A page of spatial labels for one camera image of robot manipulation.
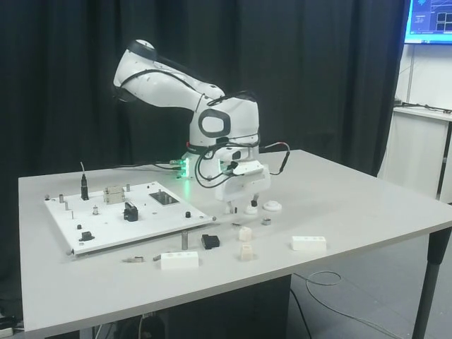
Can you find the black D-SUB plug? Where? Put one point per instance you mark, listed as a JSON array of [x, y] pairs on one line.
[[210, 242]]

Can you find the white cabinet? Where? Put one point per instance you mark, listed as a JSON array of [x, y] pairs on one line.
[[413, 152]]

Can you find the white task board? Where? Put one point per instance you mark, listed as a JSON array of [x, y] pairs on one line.
[[106, 233]]

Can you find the white medium gear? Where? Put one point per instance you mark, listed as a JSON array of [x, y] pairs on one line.
[[250, 211]]

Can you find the blue screen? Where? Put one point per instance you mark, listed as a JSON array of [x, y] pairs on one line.
[[429, 21]]

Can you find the small white plug holder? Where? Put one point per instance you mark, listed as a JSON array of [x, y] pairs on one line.
[[246, 234], [247, 253]]

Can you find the white large gear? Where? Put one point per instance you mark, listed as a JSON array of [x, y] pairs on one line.
[[272, 206]]

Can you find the small Ethernet plug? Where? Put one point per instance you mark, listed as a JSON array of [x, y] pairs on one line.
[[156, 258]]

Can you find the black curtain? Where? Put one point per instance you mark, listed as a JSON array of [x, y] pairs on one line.
[[318, 70]]

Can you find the black waterproof plug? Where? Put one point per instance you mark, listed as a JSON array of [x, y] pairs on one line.
[[84, 189]]

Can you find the long white peg holder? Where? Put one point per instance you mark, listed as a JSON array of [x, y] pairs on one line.
[[180, 261], [308, 243]]

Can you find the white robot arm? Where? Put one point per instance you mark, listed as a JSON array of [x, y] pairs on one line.
[[162, 84]]

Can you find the large metal round peg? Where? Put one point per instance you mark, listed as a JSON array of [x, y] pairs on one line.
[[184, 241]]

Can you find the dark table leg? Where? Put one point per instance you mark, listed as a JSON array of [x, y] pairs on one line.
[[429, 282]]

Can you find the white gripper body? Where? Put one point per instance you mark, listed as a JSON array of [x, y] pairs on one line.
[[243, 185]]

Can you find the metal USB plug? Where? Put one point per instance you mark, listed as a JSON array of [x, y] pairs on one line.
[[134, 260]]

